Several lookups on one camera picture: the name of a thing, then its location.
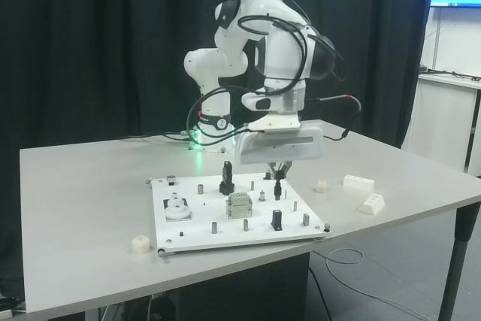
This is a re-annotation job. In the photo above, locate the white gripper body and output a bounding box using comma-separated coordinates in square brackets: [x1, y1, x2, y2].
[234, 125, 325, 166]

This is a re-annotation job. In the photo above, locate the long white holder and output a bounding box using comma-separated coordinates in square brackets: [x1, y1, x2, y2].
[342, 174, 377, 190]

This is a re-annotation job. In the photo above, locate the white task board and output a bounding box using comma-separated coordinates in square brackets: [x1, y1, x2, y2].
[144, 170, 332, 261]

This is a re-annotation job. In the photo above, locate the sloped white holder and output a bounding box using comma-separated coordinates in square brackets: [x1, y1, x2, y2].
[358, 193, 386, 217]

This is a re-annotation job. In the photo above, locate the white large gear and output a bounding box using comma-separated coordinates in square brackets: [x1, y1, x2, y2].
[165, 202, 191, 221]

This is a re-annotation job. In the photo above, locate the black box under table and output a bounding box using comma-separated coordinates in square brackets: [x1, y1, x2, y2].
[179, 250, 313, 321]

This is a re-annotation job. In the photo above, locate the white cabinet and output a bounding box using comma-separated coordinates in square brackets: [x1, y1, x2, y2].
[416, 71, 481, 178]

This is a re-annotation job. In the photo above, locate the black table leg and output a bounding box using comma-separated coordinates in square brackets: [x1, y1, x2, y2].
[437, 203, 473, 321]

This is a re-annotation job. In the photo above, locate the black curtain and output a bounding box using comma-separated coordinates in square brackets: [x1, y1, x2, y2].
[0, 0, 437, 299]

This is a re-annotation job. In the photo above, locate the black rod on wire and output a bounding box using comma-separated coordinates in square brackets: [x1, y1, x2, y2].
[304, 93, 362, 142]

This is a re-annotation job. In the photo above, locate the grey floor cable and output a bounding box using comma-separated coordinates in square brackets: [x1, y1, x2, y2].
[323, 247, 379, 301]

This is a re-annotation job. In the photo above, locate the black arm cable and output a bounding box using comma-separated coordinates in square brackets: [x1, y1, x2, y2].
[188, 0, 349, 149]

